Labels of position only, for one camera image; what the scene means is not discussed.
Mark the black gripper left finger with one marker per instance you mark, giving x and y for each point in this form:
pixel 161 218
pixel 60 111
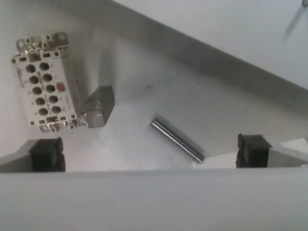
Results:
pixel 47 155

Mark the metal square peg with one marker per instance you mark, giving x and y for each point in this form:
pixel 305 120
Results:
pixel 102 106

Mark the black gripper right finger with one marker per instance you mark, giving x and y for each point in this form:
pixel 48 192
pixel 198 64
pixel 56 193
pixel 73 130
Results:
pixel 252 151

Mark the thick metal round peg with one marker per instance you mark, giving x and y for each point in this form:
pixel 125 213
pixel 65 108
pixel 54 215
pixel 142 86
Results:
pixel 176 139

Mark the white holder with holes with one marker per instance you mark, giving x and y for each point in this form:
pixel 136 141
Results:
pixel 44 86

